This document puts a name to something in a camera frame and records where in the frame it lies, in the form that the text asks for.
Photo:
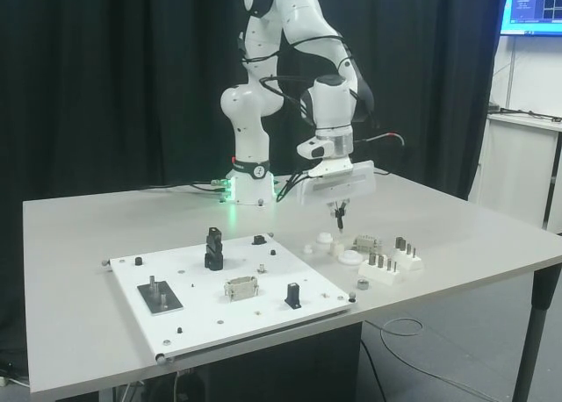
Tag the black curtain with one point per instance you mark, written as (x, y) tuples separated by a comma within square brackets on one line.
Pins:
[(110, 68)]

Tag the white round peg holder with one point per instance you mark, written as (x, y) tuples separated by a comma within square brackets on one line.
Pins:
[(379, 275)]

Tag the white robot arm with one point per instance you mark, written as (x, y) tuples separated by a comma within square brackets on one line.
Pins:
[(246, 112)]

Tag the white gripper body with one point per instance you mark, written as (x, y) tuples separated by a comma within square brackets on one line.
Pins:
[(338, 187)]

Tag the large metal round peg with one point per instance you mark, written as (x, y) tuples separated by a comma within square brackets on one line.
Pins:
[(373, 258)]

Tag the dark table leg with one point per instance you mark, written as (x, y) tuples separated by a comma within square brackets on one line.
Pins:
[(533, 332)]

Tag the white cabinet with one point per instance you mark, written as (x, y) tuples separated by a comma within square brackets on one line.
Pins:
[(513, 169)]

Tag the white large gear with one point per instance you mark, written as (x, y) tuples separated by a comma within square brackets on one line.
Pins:
[(350, 258)]

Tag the flat white mounting plate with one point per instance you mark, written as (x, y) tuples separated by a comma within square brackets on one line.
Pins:
[(329, 167)]

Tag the large metal square peg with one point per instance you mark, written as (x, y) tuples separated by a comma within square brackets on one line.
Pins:
[(400, 244)]

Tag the white medium gear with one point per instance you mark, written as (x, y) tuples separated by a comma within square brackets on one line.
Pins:
[(323, 239)]

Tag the metal hex nut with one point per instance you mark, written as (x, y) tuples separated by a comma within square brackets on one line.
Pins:
[(361, 284)]

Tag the white task board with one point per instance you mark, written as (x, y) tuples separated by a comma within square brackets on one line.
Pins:
[(197, 316)]

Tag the thin black rod red tag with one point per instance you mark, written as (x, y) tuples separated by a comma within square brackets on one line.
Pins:
[(392, 134)]

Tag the black D-SUB plug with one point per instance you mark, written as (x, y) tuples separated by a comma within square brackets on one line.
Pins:
[(213, 255)]

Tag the small white camera box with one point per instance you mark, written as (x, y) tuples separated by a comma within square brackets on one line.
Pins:
[(312, 149)]

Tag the white square peg holder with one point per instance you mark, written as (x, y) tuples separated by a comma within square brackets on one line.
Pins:
[(410, 261)]

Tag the white plug holder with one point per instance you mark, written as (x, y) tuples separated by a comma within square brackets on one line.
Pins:
[(336, 249)]

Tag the blue screen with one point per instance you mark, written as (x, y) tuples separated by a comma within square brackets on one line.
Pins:
[(533, 7)]

